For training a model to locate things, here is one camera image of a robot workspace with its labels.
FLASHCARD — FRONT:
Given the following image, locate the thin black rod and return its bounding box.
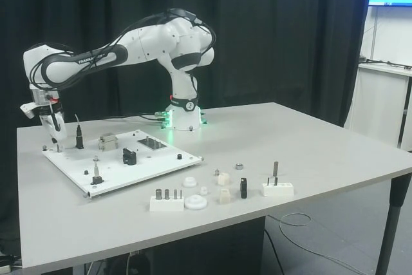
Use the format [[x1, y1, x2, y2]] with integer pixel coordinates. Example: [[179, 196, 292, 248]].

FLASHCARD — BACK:
[[50, 101, 61, 131]]

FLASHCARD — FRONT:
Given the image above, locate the black floor cable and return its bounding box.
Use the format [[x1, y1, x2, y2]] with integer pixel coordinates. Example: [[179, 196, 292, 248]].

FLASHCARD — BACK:
[[263, 229, 286, 275]]

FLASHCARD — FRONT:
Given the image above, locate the white task board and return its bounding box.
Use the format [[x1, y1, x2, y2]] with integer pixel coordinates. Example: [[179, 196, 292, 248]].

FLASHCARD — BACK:
[[41, 129, 205, 198]]

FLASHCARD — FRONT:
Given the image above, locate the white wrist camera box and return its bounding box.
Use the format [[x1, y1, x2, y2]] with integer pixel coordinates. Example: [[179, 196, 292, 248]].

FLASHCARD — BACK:
[[19, 103, 37, 119]]

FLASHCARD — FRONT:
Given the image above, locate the black table leg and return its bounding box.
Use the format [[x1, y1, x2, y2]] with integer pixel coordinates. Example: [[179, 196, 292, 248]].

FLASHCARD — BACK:
[[375, 176, 407, 275]]

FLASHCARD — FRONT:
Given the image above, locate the black base cable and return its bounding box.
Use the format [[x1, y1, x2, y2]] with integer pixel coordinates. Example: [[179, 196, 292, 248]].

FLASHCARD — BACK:
[[109, 112, 169, 125]]

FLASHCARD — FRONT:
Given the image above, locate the white round peg holder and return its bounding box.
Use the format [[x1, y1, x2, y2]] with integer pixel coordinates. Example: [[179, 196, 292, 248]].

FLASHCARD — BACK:
[[149, 194, 185, 213]]

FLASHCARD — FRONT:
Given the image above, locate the black D-SUB plug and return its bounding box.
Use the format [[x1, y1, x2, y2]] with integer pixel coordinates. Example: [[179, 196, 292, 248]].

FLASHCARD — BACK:
[[239, 176, 249, 199]]

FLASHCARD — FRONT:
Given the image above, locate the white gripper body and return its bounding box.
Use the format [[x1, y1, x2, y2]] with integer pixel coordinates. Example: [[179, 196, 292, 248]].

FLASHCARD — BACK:
[[40, 112, 68, 143]]

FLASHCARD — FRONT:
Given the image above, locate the white cabinet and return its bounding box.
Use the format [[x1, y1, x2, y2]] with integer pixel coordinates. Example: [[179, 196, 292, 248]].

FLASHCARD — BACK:
[[346, 59, 412, 153]]

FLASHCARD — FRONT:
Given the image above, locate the black waterproof plug with cable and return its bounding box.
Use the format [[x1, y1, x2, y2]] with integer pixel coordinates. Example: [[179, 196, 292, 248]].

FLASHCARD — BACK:
[[74, 113, 85, 150]]

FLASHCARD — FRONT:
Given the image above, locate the black curtain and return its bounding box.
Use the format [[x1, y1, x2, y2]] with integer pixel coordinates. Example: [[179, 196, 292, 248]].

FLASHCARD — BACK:
[[0, 0, 376, 256]]

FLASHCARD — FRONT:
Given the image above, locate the metal BNC plug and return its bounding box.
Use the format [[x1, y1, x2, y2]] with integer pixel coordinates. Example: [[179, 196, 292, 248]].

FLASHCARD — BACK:
[[90, 155, 104, 186]]

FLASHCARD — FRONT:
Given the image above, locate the white large gear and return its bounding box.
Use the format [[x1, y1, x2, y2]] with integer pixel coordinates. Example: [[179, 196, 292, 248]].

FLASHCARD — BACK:
[[184, 194, 209, 211]]

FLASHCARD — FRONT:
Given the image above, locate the grey floor cable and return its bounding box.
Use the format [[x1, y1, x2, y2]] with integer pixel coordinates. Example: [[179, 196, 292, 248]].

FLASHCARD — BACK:
[[265, 212, 326, 275]]

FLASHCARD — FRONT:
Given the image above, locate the white square peg holder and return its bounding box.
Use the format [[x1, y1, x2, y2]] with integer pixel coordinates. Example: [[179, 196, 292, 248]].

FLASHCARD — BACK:
[[262, 182, 295, 198]]

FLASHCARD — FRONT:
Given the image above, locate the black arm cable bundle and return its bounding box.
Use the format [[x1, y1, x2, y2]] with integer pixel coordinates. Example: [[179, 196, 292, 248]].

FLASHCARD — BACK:
[[28, 7, 215, 95]]

